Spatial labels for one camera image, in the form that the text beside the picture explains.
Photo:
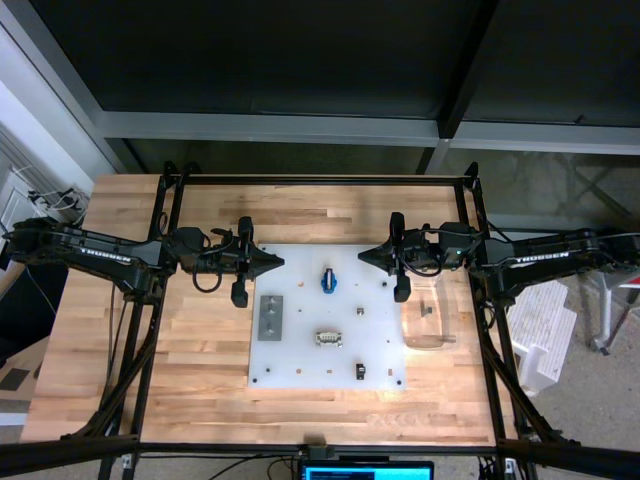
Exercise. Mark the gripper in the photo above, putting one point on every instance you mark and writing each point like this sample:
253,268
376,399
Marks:
398,257
243,260

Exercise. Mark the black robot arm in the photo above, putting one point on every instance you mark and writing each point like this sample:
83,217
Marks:
100,252
540,260

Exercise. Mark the white taskboard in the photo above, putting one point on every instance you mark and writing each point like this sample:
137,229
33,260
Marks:
310,360

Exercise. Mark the blue round connector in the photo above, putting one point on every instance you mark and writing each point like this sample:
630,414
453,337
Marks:
328,282

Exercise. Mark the grey metal peg plate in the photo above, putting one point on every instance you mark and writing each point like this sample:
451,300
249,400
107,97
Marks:
262,320

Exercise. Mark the clear plastic tub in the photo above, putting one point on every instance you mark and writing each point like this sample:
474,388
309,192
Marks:
435,330

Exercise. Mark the beige connector housing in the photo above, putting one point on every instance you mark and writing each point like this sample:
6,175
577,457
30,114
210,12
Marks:
328,340

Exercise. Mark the black USB socket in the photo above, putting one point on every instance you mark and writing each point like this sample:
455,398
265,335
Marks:
360,371

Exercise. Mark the white step stool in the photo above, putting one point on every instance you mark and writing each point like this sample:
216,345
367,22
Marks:
540,320

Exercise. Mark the laptop screen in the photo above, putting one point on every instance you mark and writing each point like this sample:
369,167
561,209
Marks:
365,472

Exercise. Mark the grey metal stand leg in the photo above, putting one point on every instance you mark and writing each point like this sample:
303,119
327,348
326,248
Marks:
604,315

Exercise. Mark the red white panel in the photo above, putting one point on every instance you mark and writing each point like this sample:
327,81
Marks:
631,292

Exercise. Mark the white counter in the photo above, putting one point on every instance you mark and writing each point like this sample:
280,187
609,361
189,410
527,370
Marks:
12,197

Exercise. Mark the cardboard box with black patch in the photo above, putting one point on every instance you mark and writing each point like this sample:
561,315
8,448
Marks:
15,357

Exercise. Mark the black table frame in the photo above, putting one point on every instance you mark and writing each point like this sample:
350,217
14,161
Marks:
320,179

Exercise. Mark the grey metal wall frame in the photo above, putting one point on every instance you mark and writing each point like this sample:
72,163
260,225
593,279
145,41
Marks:
250,127

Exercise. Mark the black low camera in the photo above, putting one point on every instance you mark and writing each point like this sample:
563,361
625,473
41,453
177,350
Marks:
317,450

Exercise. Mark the black wall post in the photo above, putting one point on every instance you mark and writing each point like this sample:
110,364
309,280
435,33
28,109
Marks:
465,80

